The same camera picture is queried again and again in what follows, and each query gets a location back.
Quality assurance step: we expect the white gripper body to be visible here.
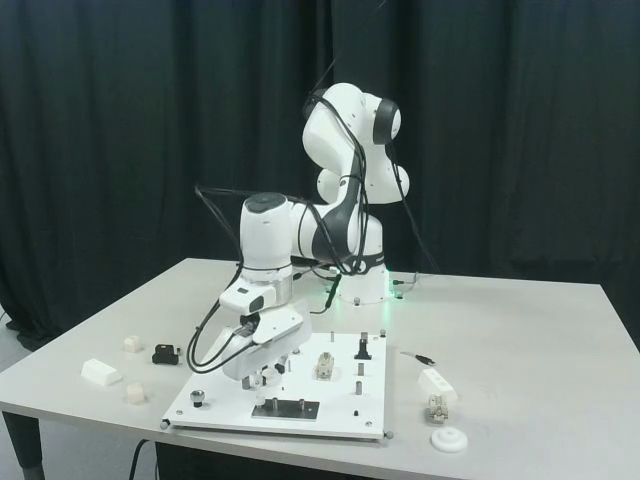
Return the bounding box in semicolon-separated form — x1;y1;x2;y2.
221;303;314;384

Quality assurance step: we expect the white large gear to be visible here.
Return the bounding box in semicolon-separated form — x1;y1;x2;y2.
429;413;470;442

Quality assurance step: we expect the beige connector plug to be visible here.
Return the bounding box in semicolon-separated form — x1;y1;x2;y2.
312;352;337;384

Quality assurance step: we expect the white task board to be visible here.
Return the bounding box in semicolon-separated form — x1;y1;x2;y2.
160;329;394;431

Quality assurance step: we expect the black Ethernet plug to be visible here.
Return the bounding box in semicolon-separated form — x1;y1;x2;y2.
151;342;183;367

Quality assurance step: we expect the white wedge block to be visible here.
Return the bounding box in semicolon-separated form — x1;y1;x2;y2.
80;356;124;388

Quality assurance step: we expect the white holder with holes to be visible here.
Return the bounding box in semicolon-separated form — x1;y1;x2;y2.
417;368;459;402

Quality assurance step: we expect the black table leg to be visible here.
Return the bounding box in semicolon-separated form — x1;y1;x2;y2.
1;411;41;480

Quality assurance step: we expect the black curtain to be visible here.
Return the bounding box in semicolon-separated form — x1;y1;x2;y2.
0;0;640;346

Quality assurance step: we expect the small white camera box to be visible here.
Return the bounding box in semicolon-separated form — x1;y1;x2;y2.
219;282;267;314

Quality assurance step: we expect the black cable with plug end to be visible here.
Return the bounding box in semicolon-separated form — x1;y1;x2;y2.
323;273;344;314

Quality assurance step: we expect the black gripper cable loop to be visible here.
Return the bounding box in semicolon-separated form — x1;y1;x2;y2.
185;294;261;374

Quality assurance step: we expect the black cable under table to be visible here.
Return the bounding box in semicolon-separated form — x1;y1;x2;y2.
129;424;154;480

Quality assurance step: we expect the black hanging cable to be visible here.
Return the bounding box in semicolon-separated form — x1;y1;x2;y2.
387;142;437;275

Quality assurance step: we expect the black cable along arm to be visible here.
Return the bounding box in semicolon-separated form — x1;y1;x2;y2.
194;84;374;277

